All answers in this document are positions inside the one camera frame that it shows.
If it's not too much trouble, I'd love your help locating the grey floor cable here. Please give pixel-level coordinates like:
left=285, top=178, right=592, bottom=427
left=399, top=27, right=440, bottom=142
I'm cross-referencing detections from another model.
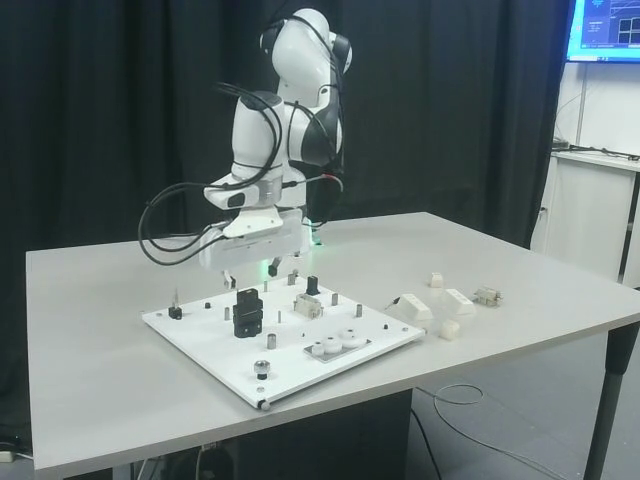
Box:
left=413, top=382, right=594, bottom=462

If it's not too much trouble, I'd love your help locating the grey table leg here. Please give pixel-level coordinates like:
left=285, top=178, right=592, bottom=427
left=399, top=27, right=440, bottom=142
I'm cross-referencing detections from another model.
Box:
left=583, top=327, right=629, bottom=480

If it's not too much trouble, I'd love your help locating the beige connector block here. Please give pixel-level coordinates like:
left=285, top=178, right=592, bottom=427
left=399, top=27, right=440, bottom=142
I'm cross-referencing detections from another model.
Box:
left=293, top=293, right=322, bottom=320

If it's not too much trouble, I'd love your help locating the metal plug with clear body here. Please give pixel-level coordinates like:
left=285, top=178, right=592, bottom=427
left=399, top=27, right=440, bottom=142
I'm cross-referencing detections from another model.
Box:
left=471, top=285, right=504, bottom=308

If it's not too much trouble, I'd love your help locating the black curtain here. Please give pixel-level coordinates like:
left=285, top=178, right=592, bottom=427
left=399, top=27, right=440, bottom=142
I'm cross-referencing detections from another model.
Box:
left=0, top=0, right=576, bottom=261

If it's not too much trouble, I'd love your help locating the white task board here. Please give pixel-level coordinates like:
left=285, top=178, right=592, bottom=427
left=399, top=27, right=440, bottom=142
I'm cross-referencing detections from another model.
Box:
left=141, top=271, right=427, bottom=413

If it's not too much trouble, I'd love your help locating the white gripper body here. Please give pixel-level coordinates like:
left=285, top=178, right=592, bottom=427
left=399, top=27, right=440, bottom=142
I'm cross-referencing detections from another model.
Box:
left=198, top=208, right=305, bottom=275

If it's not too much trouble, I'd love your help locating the blue screen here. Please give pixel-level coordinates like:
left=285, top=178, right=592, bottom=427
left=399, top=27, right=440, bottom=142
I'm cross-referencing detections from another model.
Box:
left=564, top=0, right=640, bottom=64

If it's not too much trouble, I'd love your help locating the white large gear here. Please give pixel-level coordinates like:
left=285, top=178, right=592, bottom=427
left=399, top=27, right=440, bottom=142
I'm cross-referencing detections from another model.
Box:
left=338, top=326, right=364, bottom=351

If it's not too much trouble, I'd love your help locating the black D-SUB plug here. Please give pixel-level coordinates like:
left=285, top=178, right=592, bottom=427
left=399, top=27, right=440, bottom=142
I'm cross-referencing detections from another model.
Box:
left=231, top=286, right=264, bottom=341

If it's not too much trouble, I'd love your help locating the flat white mounting plate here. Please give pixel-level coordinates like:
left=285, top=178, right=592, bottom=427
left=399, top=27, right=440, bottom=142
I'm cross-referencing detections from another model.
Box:
left=222, top=208, right=283, bottom=239

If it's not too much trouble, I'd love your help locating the black looped cable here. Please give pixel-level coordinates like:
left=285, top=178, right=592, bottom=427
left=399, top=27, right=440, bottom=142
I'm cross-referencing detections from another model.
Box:
left=137, top=181, right=237, bottom=267

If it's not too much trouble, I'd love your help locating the white holder block with holes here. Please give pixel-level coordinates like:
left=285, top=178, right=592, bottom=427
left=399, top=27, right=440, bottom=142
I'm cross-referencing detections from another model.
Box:
left=441, top=287, right=477, bottom=317
left=396, top=291, right=436, bottom=322

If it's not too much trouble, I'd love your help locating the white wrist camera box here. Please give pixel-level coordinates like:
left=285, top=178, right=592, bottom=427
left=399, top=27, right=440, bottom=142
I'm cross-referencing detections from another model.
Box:
left=203, top=183, right=262, bottom=211

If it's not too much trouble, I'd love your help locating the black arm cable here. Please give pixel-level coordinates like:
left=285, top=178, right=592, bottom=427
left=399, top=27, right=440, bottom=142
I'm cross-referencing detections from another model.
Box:
left=216, top=8, right=352, bottom=194

